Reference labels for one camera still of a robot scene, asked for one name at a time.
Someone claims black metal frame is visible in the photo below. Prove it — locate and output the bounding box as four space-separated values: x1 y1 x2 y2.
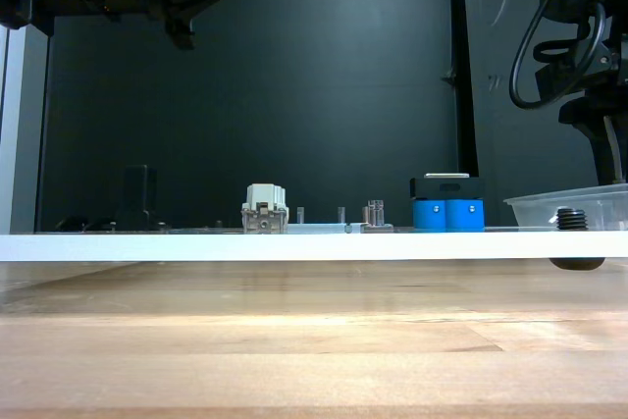
441 0 481 179

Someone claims black rubber board foot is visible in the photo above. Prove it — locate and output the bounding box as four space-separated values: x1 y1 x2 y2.
548 257 605 271

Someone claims beige multi-pin connector housing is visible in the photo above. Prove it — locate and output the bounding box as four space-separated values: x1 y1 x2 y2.
239 183 289 235

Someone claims black clamp socket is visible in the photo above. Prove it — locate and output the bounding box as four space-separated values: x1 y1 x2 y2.
115 163 159 232

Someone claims clear plastic tub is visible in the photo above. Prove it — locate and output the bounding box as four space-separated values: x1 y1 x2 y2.
502 183 628 233

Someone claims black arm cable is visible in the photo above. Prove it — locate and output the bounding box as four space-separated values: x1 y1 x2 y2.
508 0 609 111

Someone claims blue and black connector socket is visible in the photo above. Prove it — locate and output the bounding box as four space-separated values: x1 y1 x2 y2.
409 172 487 233

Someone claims white task board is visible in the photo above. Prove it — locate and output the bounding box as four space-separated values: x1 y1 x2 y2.
0 230 628 263

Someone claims black threaded knob screw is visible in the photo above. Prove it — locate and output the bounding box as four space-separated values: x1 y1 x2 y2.
555 207 590 233

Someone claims aluminium block with pins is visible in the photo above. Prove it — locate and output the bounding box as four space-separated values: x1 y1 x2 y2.
287 206 350 236

